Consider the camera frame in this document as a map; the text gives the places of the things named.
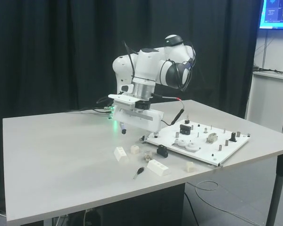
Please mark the black D-SUB plug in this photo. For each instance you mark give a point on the black D-SUB plug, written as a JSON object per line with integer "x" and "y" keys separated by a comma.
{"x": 184, "y": 129}

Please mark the round metal waterproof plug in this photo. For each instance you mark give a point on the round metal waterproof plug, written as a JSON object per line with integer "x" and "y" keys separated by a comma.
{"x": 155, "y": 134}

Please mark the white cabinet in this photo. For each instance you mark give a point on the white cabinet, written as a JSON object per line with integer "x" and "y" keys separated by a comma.
{"x": 268, "y": 101}

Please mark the white holder with holes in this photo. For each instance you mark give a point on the white holder with holes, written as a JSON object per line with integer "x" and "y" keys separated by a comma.
{"x": 120, "y": 154}
{"x": 159, "y": 167}

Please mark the flat white mounting plate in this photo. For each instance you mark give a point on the flat white mounting plate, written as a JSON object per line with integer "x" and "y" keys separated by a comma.
{"x": 121, "y": 97}

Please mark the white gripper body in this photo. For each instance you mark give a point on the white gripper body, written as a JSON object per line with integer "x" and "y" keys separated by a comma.
{"x": 141, "y": 122}

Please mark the black table leg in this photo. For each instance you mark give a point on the black table leg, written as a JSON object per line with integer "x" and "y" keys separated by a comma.
{"x": 280, "y": 188}

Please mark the white medium gear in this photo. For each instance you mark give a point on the white medium gear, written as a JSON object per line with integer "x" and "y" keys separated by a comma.
{"x": 180, "y": 144}

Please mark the black rectangular plug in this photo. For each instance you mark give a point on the black rectangular plug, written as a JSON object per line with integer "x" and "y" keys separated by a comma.
{"x": 162, "y": 150}

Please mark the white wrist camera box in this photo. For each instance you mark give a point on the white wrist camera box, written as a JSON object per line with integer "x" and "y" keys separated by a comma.
{"x": 126, "y": 88}

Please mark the white large gear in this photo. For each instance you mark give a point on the white large gear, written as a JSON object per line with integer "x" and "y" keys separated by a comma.
{"x": 193, "y": 147}

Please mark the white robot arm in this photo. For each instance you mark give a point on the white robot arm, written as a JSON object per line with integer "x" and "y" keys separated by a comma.
{"x": 143, "y": 66}

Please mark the blue screen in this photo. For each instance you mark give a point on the blue screen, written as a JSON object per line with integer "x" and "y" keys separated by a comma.
{"x": 277, "y": 14}

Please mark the black curtain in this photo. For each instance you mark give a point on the black curtain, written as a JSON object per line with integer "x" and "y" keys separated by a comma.
{"x": 61, "y": 47}

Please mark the black base with metal pin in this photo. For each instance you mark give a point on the black base with metal pin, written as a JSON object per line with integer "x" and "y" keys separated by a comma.
{"x": 186, "y": 122}

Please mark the small white cube holder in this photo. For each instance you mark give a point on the small white cube holder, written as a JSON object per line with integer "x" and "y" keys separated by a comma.
{"x": 135, "y": 149}
{"x": 189, "y": 167}

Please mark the white task board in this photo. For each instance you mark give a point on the white task board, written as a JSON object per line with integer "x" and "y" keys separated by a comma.
{"x": 202, "y": 150}

